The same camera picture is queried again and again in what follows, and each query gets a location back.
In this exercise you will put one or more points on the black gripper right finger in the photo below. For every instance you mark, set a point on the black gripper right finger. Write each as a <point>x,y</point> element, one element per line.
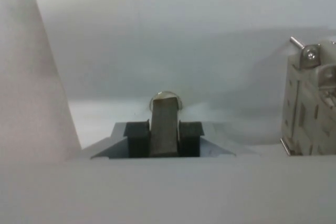
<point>190,140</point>

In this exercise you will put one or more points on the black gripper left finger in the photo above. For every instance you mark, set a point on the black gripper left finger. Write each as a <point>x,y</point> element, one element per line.
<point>136,140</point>

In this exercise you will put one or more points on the slim metal square peg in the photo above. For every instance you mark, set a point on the slim metal square peg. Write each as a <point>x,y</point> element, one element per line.
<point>164,129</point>

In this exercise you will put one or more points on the white task board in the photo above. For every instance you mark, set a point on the white task board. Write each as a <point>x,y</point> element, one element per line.
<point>183,37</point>

